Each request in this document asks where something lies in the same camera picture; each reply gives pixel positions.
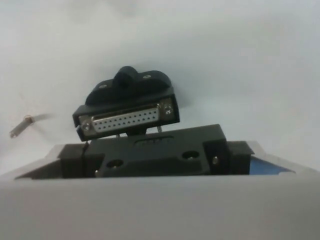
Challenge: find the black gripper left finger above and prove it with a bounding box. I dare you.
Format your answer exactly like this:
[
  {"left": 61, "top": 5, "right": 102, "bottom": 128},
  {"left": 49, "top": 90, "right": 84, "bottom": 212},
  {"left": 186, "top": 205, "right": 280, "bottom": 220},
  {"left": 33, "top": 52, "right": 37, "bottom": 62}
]
[{"left": 14, "top": 143, "right": 87, "bottom": 180}]

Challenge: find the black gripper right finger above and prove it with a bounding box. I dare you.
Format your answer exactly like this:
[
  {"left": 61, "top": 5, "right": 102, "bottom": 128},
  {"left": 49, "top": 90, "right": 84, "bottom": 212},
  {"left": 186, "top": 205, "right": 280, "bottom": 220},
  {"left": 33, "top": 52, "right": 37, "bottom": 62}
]
[{"left": 225, "top": 140, "right": 299, "bottom": 175}]

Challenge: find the black D-SUB plug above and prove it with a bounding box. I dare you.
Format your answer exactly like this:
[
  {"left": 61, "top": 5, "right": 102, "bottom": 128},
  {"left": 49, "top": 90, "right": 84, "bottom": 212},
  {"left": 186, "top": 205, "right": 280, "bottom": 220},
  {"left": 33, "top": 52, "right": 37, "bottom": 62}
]
[{"left": 72, "top": 65, "right": 231, "bottom": 180}]

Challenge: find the thin rod on wire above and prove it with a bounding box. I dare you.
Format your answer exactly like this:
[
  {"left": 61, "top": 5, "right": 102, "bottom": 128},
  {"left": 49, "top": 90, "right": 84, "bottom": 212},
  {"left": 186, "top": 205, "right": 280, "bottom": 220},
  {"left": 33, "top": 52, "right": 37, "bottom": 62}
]
[{"left": 9, "top": 112, "right": 52, "bottom": 139}]

